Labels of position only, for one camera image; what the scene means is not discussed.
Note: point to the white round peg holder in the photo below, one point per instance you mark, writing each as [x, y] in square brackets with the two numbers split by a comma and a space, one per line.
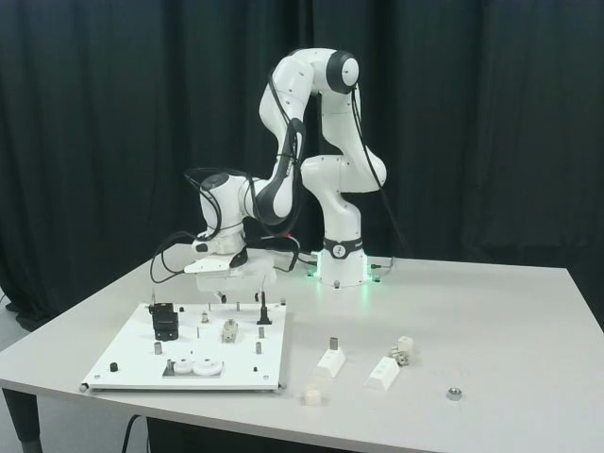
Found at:
[382, 374]

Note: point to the white medium gear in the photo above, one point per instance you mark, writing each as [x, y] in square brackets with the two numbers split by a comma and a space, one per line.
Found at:
[183, 368]

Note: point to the metal BNC plug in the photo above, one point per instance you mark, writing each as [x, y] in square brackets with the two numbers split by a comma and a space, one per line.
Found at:
[204, 318]

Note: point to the black USB plug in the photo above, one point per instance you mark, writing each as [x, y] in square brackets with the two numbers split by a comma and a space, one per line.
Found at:
[263, 317]

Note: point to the black D-SUB plug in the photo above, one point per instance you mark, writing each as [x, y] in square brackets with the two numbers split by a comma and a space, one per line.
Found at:
[165, 323]

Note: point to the white square peg holder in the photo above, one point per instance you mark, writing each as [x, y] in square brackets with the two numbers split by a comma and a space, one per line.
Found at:
[330, 365]

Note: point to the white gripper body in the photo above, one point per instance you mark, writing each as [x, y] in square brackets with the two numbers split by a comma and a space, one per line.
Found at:
[255, 276]

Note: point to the beige Ethernet plug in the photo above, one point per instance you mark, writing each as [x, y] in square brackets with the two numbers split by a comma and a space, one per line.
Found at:
[229, 331]

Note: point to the white task board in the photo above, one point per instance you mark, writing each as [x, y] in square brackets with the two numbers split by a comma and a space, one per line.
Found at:
[137, 363]

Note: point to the metal bolt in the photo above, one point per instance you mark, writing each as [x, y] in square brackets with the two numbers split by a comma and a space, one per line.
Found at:
[454, 393]

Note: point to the small metal plug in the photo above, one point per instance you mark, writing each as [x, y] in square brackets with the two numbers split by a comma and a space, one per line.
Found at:
[400, 358]

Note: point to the small white plug holder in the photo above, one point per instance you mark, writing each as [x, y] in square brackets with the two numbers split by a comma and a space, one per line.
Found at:
[313, 395]
[407, 344]

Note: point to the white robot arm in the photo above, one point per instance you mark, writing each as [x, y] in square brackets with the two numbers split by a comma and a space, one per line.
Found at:
[337, 222]

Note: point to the dark table leg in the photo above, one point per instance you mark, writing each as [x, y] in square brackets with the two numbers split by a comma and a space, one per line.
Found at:
[21, 420]

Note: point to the thick metal round peg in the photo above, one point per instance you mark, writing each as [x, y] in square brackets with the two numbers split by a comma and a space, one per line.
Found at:
[158, 349]

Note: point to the black curtain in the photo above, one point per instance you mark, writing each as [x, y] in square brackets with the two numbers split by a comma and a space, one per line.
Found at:
[94, 118]

